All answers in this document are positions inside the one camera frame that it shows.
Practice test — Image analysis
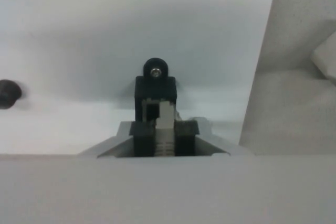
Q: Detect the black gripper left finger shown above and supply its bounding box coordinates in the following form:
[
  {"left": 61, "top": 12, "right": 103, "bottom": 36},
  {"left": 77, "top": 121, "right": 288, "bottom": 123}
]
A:
[{"left": 96, "top": 120, "right": 158, "bottom": 159}]

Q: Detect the white task board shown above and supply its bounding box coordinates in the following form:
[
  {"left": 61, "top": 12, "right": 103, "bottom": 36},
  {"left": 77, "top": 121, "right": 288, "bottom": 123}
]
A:
[{"left": 0, "top": 0, "right": 279, "bottom": 156}]

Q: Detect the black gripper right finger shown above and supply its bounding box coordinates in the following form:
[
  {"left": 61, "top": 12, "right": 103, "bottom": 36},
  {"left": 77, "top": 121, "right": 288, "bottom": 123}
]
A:
[{"left": 173, "top": 119, "right": 229, "bottom": 158}]

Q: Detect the small white plug holder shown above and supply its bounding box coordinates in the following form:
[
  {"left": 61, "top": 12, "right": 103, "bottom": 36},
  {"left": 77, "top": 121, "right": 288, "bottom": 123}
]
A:
[{"left": 311, "top": 37, "right": 336, "bottom": 86}]

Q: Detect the grey Ethernet plug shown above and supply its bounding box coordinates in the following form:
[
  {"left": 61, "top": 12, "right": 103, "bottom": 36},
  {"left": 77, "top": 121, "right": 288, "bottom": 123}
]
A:
[{"left": 154, "top": 100, "right": 176, "bottom": 158}]

